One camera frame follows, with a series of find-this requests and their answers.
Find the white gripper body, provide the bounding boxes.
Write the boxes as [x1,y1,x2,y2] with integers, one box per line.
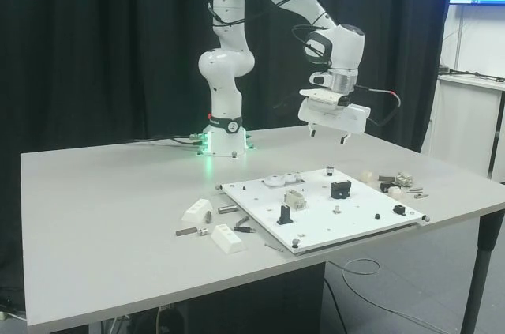
[297,97,372,136]

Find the white task board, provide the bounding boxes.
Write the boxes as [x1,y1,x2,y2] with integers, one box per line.
[215,163,431,258]

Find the white cabinet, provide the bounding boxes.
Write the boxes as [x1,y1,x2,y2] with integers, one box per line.
[425,71,505,185]

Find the white peg holder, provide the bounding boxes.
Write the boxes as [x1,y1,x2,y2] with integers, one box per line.
[211,224,248,255]
[181,198,213,223]

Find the black table leg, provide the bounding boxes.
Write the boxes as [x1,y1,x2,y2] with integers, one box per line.
[461,207,500,334]

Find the black curtain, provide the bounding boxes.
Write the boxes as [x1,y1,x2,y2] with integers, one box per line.
[0,0,465,311]

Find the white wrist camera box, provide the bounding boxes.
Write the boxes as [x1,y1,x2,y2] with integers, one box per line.
[309,71,336,86]

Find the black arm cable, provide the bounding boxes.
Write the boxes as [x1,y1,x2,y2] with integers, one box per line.
[204,0,336,73]

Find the grey floor cable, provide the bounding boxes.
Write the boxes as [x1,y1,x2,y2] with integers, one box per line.
[331,257,474,323]

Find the black table cables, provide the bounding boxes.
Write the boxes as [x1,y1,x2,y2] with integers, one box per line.
[129,134,206,148]

